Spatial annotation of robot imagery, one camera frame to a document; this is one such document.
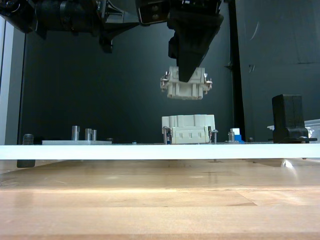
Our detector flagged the black rubber foot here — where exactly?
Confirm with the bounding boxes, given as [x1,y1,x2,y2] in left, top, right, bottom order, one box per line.
[16,159,35,169]

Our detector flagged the dark threaded set screw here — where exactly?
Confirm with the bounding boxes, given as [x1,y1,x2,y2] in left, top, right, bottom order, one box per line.
[22,133,35,146]

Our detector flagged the black upright frame post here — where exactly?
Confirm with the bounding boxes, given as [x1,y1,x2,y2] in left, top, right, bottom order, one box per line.
[224,0,247,144]

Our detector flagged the tall slotted metal post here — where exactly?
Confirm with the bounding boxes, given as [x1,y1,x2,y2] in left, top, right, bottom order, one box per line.
[71,125,81,141]

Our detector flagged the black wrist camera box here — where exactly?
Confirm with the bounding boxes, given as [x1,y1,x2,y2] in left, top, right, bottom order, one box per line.
[136,0,174,26]

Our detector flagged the tall black connector housing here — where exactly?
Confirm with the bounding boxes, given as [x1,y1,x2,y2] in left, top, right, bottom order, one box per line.
[267,93,318,144]

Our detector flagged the blue white terminal block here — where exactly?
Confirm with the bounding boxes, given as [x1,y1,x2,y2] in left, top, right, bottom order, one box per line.
[231,127,244,144]

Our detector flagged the white board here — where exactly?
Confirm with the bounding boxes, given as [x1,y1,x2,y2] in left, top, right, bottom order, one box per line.
[0,144,320,161]

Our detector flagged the light grey connector hub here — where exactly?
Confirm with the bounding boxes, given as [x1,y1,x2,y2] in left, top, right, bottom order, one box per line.
[161,114,216,145]

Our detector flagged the flat aluminium plate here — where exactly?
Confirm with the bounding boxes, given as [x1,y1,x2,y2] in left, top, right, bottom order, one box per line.
[41,140,113,146]

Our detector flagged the light grey HAN10E connector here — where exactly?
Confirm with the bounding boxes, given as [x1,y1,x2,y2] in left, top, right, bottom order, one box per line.
[159,65,214,102]

